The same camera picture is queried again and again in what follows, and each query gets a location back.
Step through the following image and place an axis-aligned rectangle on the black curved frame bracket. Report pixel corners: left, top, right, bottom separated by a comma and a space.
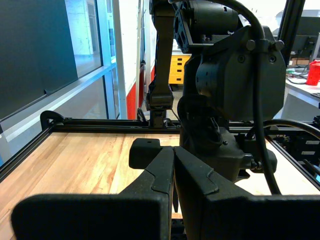
39, 110, 65, 131

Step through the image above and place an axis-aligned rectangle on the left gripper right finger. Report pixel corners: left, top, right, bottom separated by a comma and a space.
174, 145, 320, 240

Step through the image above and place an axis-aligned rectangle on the large black computer monitor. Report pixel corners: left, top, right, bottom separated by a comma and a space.
289, 16, 320, 58

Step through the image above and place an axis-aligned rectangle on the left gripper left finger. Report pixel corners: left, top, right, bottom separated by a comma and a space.
11, 145, 175, 240

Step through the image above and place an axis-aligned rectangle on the black aluminium table frame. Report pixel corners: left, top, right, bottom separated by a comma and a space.
0, 0, 320, 185

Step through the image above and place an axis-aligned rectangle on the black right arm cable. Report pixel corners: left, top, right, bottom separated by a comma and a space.
246, 119, 320, 141
169, 0, 282, 196

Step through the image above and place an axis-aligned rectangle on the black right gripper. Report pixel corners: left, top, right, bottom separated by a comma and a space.
128, 128, 278, 183

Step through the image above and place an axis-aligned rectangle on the yellow drawer cabinet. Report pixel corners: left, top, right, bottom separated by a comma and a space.
168, 55, 192, 85

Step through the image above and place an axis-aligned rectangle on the black control box with labels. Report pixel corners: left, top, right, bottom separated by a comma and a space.
273, 134, 320, 163

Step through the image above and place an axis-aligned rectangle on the red plastic container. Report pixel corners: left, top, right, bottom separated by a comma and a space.
306, 59, 320, 86

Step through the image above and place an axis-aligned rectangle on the white desk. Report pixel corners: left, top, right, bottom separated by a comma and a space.
273, 76, 320, 122

